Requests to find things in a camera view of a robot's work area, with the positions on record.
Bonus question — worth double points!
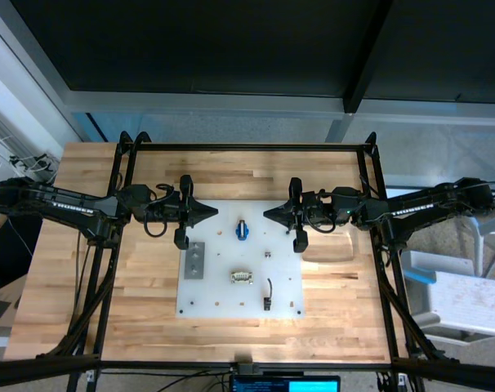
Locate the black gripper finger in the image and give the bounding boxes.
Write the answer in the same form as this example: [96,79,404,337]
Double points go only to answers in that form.
[263,202,292,216]
[190,211,218,227]
[263,214,292,229]
[192,198,219,213]

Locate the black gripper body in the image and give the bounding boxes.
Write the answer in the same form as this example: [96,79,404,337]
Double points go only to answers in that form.
[165,174,196,251]
[288,177,325,253]

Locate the clear plastic tub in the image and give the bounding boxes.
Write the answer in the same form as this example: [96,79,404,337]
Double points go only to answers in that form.
[302,226,355,262]

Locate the blue clamp with silver bar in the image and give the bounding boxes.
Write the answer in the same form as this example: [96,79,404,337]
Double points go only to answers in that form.
[233,219,251,242]

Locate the grey metal plate with screws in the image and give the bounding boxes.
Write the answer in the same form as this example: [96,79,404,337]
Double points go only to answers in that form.
[183,241,206,279]

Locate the white board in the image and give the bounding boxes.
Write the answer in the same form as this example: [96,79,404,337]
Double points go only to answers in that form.
[175,198,305,319]

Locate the screen with blue edge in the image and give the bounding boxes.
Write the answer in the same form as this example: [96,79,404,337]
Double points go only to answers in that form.
[230,374,341,392]

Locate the white step stool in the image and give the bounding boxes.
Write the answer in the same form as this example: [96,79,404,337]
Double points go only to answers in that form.
[410,248,495,346]

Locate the cardboard box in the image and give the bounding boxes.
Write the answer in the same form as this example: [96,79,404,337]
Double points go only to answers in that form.
[0,274,28,327]

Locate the black metal frame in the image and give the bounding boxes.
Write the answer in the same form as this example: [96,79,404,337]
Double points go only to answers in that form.
[0,130,495,392]

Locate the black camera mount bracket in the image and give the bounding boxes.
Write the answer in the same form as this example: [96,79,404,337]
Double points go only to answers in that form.
[235,355,259,375]

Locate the white plugs with cables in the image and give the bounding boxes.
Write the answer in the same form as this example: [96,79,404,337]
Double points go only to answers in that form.
[8,154,56,172]

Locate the white metal chair frame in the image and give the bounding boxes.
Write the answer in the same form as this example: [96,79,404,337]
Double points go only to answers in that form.
[471,216,495,278]

